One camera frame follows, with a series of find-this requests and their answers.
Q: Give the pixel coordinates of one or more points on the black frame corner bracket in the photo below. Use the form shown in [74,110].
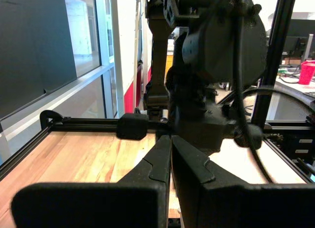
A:
[45,116]

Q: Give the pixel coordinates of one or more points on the dark wall panel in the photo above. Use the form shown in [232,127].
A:
[32,53]

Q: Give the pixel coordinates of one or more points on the red plastic cup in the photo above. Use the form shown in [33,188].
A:
[307,73]

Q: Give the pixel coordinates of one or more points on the white office desk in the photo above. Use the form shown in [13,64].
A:
[292,86]

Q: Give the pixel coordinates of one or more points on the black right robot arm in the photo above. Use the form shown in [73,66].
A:
[221,41]

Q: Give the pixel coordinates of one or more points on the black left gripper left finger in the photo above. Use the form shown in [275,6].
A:
[86,208]

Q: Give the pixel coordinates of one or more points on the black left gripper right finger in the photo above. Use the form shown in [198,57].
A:
[246,208]

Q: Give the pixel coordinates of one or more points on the black aluminium table frame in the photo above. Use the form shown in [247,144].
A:
[86,122]

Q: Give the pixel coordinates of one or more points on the black computer monitor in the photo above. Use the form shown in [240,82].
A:
[302,28]

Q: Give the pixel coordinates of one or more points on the black controller box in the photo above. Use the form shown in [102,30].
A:
[290,144]

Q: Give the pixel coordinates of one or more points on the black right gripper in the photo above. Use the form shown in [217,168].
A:
[131,127]

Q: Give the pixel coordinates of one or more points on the red cabinet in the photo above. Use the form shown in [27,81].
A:
[129,97]

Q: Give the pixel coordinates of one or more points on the glass window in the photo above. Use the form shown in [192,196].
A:
[83,28]

